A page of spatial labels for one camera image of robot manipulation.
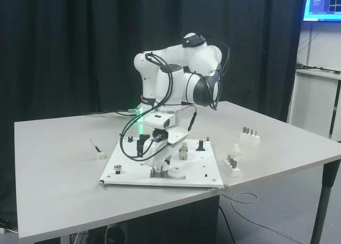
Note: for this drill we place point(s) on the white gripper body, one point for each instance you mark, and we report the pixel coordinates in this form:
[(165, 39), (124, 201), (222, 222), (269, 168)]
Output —
[(158, 154)]

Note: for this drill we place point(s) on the white large gear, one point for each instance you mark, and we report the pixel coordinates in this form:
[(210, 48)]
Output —
[(178, 173)]

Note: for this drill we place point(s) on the large metal round peg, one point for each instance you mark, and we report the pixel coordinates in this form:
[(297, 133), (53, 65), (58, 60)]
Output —
[(236, 164)]

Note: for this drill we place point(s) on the black curtain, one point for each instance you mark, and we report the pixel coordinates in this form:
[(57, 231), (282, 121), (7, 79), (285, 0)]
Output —
[(66, 41)]

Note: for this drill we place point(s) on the white power strip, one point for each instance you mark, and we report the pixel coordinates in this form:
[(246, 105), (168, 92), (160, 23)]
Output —
[(2, 230)]

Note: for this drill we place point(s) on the white cabinet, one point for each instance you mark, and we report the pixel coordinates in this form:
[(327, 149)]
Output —
[(314, 105)]

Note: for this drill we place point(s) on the dark table leg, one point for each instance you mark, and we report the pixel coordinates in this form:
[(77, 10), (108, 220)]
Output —
[(323, 201)]

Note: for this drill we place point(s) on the white task board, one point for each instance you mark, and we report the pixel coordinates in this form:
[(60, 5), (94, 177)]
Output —
[(128, 172)]

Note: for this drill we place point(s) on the medium metal round peg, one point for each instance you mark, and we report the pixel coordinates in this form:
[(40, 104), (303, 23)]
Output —
[(231, 161)]

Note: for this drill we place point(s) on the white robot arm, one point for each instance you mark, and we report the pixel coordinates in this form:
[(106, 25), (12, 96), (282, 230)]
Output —
[(202, 57)]

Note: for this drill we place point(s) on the white square peg holder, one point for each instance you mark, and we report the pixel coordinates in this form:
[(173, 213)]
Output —
[(249, 140)]

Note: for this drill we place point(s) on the black Ethernet plug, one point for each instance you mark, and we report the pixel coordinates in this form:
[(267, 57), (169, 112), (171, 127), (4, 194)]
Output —
[(98, 149)]

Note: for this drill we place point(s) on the small beige holder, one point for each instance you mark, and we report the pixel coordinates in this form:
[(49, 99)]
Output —
[(236, 153)]

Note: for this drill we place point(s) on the blue screen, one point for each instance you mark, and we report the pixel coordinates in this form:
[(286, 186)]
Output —
[(322, 4)]

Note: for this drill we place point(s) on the small metal square peg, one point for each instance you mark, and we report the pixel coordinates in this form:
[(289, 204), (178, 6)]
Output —
[(251, 132)]

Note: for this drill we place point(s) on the black D-SUB plug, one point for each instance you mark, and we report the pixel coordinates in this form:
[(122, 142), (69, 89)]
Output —
[(140, 145)]

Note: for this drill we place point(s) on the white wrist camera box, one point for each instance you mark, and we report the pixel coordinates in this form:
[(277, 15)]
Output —
[(157, 120)]

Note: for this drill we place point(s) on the flat white mounting plate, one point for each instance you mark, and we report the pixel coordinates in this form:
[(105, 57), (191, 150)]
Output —
[(177, 134)]

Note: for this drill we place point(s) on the large metal square peg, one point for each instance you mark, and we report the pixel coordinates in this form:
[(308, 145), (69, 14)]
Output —
[(244, 130)]

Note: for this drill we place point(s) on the white round peg holder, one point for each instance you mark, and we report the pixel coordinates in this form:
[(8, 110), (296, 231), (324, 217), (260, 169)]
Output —
[(231, 172)]

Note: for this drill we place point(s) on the small white plug holder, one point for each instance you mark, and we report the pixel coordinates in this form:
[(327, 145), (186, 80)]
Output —
[(101, 156)]

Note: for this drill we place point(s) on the small metal round peg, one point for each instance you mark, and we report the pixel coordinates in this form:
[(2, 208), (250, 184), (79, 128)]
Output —
[(228, 158)]

